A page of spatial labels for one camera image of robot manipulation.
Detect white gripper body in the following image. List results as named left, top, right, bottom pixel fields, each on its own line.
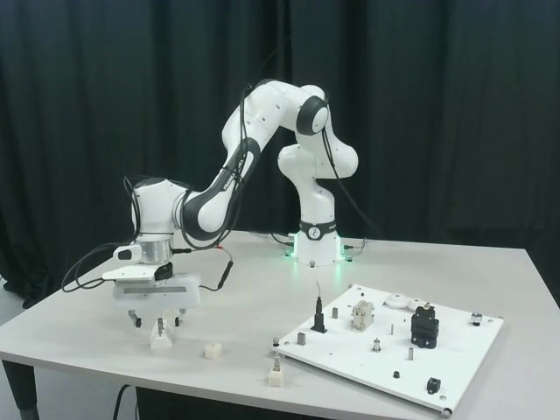
left=110, top=271, right=204, bottom=313

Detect white round peg holder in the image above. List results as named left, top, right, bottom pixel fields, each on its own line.
left=149, top=325, right=175, bottom=350

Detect dark table leg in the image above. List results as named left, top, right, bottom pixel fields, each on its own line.
left=0, top=359, right=36, bottom=420

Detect white task board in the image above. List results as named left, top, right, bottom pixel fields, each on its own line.
left=276, top=283, right=502, bottom=415

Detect black curtains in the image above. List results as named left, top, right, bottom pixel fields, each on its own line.
left=0, top=0, right=560, bottom=310

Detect thin black rod on wire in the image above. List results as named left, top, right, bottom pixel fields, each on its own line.
left=171, top=244, right=237, bottom=292

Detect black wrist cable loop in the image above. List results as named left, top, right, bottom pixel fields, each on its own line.
left=60, top=177, right=145, bottom=295

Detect black plug with short cable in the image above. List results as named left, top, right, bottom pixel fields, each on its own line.
left=311, top=281, right=329, bottom=332

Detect black base cables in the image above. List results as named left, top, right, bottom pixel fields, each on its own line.
left=268, top=230, right=372, bottom=256

